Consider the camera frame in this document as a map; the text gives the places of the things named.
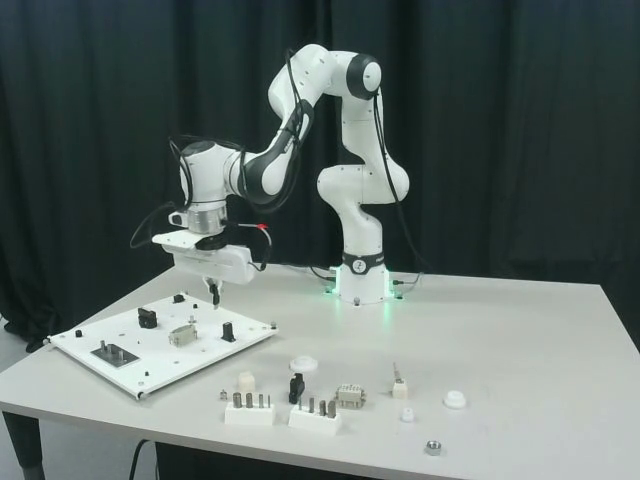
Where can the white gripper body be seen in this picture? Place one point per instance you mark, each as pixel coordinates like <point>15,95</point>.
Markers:
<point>215,262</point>

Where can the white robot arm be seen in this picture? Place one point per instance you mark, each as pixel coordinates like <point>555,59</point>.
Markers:
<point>357,200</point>

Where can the flat white mounting plate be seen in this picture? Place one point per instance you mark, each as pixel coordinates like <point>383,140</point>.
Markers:
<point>172,240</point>

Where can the white task board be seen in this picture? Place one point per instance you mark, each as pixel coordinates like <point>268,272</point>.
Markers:
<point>160,350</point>

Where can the white square holder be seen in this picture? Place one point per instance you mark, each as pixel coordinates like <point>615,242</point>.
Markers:
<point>246,381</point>

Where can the white large gear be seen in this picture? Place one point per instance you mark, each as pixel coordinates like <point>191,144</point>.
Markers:
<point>305,363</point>

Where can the wide metal round peg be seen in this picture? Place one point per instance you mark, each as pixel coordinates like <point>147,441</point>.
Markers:
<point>237,401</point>

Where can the medium metal round peg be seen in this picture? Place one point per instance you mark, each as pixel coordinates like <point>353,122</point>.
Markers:
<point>248,401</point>

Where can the black D-SUB plug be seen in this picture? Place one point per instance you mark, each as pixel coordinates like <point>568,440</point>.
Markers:
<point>296,387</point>

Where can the white peg holder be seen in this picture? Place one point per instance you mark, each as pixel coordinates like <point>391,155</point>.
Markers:
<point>250,416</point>
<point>316,421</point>

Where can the slim metal square peg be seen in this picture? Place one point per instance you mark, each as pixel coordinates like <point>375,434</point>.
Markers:
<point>311,405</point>

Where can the medium metal square peg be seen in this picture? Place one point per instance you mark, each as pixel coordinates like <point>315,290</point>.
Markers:
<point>322,407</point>

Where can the wide metal square peg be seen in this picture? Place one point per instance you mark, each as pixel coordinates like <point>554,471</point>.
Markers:
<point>334,408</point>

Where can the grey waterproof plug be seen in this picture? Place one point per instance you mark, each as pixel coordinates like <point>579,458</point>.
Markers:
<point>351,395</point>

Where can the metal bolt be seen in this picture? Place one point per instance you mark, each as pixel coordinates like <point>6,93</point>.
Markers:
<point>396,372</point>

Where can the small white bolt holder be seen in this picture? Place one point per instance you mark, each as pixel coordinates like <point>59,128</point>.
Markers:
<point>399,390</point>

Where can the white small gear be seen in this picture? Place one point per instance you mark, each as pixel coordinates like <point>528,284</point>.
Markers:
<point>406,415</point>

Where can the black table leg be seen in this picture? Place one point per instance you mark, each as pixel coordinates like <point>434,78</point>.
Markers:
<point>20,445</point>

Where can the white medium gear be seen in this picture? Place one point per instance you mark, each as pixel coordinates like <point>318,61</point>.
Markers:
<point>455,400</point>

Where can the metal hex nut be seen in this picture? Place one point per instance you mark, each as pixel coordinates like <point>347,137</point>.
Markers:
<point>431,447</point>

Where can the black curtain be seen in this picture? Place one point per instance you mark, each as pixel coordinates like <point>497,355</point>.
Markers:
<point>500,125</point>

